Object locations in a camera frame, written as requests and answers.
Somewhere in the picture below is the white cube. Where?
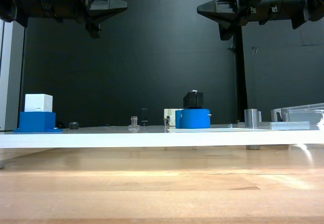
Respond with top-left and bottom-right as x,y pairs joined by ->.
24,94 -> 54,113

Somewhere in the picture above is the grey peg plate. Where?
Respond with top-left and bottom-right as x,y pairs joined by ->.
237,120 -> 310,130

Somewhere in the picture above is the black frame post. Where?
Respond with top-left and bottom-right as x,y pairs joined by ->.
229,25 -> 248,123

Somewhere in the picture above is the beige connector housing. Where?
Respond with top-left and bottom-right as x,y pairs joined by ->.
164,108 -> 178,127

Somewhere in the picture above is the clear plastic tub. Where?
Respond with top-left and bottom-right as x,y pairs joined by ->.
270,102 -> 324,131

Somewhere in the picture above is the blue square base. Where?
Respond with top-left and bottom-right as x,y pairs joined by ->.
13,111 -> 63,133

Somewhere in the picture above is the large steel cylinder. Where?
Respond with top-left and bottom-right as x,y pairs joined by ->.
244,109 -> 259,151

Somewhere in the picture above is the large white board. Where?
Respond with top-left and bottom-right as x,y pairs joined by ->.
0,124 -> 324,149

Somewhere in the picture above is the black block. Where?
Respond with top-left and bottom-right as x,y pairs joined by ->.
182,91 -> 205,109

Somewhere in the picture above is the grey aluminium frame post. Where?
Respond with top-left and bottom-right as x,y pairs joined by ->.
0,19 -> 26,131

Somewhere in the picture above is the blue round holder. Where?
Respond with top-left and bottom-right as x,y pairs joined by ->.
175,109 -> 211,129

